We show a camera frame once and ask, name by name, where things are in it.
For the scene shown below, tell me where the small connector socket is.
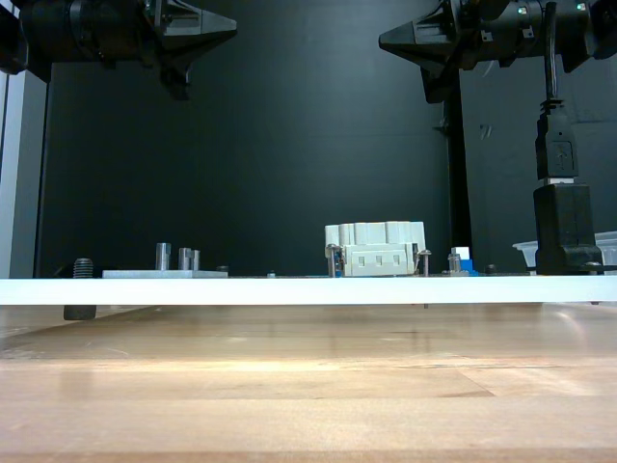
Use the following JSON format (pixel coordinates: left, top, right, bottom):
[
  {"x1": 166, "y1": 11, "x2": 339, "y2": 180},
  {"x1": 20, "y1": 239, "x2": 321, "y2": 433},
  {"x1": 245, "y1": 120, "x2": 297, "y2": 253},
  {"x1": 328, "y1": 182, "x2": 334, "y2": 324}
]
[{"x1": 446, "y1": 245, "x2": 475, "y2": 276}]

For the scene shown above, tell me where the beige multi-pin connector housing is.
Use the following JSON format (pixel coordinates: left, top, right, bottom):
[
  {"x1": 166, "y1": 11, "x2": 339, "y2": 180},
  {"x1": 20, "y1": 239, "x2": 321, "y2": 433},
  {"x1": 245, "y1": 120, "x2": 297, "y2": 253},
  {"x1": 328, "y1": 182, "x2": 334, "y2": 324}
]
[{"x1": 323, "y1": 220, "x2": 427, "y2": 279}]

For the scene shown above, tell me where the black aluminium frame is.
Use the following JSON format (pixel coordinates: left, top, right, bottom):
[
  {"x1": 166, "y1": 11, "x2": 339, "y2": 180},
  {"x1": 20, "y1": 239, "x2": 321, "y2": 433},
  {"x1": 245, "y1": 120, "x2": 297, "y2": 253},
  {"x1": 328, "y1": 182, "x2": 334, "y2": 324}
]
[{"x1": 436, "y1": 67, "x2": 476, "y2": 274}]

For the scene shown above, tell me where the black USB connector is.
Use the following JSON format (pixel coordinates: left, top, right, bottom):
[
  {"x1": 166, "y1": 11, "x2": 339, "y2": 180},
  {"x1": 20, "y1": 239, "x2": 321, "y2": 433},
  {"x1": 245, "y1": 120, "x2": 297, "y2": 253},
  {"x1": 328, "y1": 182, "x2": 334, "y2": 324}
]
[{"x1": 535, "y1": 0, "x2": 580, "y2": 187}]

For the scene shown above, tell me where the clear plastic tub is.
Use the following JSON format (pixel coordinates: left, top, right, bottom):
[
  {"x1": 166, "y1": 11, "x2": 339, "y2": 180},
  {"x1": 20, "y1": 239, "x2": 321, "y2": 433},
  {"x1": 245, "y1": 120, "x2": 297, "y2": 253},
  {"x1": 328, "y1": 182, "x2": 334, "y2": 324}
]
[{"x1": 512, "y1": 231, "x2": 617, "y2": 274}]

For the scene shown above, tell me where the white taskboard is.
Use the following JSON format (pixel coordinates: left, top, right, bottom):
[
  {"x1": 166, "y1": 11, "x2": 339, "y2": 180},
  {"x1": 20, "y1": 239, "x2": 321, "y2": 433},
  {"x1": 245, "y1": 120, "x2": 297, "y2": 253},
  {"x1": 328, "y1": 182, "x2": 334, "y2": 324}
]
[{"x1": 0, "y1": 276, "x2": 617, "y2": 307}]

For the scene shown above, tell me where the black board foot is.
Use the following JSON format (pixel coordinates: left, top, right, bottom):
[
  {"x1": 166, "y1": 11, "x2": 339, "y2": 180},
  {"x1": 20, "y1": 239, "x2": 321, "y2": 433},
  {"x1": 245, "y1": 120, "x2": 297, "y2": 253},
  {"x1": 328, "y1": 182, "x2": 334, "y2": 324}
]
[{"x1": 63, "y1": 304, "x2": 98, "y2": 322}]

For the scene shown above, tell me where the black USB socket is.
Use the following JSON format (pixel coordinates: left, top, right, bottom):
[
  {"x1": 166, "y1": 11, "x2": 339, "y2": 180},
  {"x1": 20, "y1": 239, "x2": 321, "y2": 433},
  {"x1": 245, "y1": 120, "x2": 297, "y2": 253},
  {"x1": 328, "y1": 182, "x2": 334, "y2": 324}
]
[{"x1": 531, "y1": 182, "x2": 606, "y2": 277}]

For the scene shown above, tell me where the grey metal plate with pegs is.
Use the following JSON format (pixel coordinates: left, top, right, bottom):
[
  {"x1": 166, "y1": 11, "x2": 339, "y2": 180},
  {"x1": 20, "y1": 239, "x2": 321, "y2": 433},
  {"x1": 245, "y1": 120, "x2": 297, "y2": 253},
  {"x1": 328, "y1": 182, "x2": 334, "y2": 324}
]
[{"x1": 101, "y1": 241, "x2": 229, "y2": 281}]

